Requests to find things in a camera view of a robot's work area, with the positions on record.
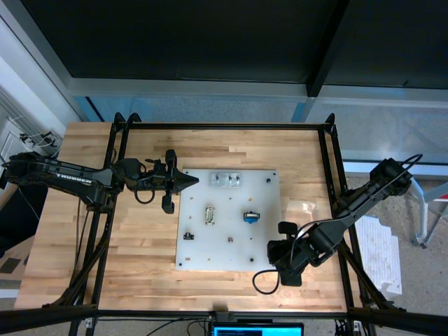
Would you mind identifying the small black camera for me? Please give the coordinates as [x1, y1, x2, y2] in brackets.
[213, 303, 235, 321]

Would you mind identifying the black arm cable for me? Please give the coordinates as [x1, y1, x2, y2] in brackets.
[134, 187, 156, 205]
[252, 267, 281, 295]

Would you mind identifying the white taskboard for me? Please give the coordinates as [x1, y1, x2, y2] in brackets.
[174, 169, 286, 272]

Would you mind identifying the clear plastic tub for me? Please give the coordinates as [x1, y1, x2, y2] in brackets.
[285, 198, 320, 232]

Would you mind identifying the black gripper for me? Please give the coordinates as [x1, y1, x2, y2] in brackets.
[148, 149, 200, 214]
[278, 220, 309, 286]

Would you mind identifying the laptop screen with blue edge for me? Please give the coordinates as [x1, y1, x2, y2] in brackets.
[209, 322, 305, 336]

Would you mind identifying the black and white cable bundle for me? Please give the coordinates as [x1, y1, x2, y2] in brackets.
[17, 129, 60, 150]

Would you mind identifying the black aluminium frame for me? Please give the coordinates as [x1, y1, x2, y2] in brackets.
[0, 111, 448, 336]

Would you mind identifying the grey metal stand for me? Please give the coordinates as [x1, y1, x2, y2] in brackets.
[407, 174, 448, 250]

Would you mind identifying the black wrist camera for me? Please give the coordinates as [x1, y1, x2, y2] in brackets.
[267, 239, 291, 268]

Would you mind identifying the black wall post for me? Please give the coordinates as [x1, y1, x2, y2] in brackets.
[306, 0, 351, 99]

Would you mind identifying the cardboard box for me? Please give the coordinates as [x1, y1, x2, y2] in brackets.
[0, 234, 36, 281]

